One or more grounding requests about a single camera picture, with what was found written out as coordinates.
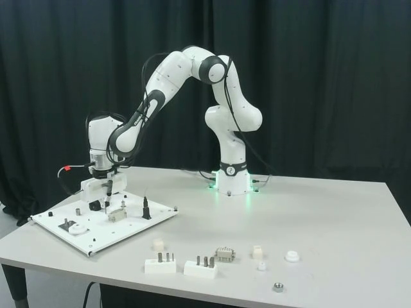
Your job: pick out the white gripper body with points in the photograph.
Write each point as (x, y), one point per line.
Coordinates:
(94, 191)

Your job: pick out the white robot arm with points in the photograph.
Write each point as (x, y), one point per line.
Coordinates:
(231, 144)

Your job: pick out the white round peg holder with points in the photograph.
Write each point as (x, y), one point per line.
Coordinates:
(160, 268)

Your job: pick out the medium metal square peg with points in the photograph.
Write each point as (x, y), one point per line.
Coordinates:
(205, 260)

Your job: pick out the white square peg holder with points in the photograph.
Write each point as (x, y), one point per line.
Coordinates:
(200, 270)

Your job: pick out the large metal square peg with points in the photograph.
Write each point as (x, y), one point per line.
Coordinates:
(212, 261)

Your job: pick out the black D-SUB plug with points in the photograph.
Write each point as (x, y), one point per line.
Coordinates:
(95, 206)

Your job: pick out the metal BNC plug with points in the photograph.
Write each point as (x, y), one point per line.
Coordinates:
(123, 204)

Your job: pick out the white task board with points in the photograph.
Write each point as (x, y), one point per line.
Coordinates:
(96, 234)

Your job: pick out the white large gear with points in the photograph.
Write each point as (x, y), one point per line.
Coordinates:
(77, 229)

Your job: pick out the black USB plug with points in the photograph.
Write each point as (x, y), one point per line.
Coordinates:
(146, 210)

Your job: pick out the small white holder block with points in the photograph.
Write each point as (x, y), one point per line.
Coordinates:
(158, 245)
(257, 252)

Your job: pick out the black table leg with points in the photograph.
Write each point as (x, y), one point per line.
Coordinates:
(14, 285)

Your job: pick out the grey waterproof plug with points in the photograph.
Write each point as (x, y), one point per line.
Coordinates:
(225, 253)

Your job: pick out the black curtain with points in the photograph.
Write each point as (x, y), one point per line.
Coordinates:
(64, 64)

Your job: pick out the white small gear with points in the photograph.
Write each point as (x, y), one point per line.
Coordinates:
(261, 267)

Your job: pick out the metal nut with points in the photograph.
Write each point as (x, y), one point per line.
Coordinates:
(277, 287)

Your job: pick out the white medium gear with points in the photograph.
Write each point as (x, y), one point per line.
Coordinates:
(292, 256)

